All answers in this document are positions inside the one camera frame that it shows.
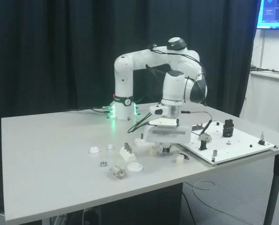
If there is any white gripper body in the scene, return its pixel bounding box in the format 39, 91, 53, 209
143, 126, 192, 144

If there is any white square peg holder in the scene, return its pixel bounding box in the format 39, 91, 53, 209
134, 137, 147, 148

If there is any white large gear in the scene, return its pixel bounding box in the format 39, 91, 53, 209
127, 163, 144, 173

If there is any white round peg holder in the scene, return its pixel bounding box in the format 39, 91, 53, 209
119, 146, 139, 163

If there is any metal D-SUB connector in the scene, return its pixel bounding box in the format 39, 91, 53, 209
109, 165, 126, 177

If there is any black plug block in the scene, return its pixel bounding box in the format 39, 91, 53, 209
223, 119, 235, 139

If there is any white task board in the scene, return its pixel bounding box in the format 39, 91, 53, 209
176, 120, 279, 167

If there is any white cabinet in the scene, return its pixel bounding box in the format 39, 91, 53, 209
243, 69, 279, 136

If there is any dark table leg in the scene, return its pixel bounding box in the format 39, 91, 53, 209
263, 145, 279, 225

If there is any black curtain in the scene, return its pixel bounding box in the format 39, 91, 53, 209
0, 0, 262, 213

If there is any blue screen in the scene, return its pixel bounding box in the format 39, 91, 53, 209
256, 0, 279, 30

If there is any flat white mount plate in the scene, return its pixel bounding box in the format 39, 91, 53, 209
148, 118, 180, 128

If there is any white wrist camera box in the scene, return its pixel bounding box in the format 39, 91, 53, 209
148, 104, 164, 116

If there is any thin black rod on wire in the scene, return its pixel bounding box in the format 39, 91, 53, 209
183, 111, 213, 136

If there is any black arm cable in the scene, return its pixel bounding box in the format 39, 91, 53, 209
145, 43, 209, 106

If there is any thin floor cable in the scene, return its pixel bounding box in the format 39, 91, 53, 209
192, 180, 279, 213

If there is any black base cable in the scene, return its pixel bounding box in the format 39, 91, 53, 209
68, 106, 113, 114

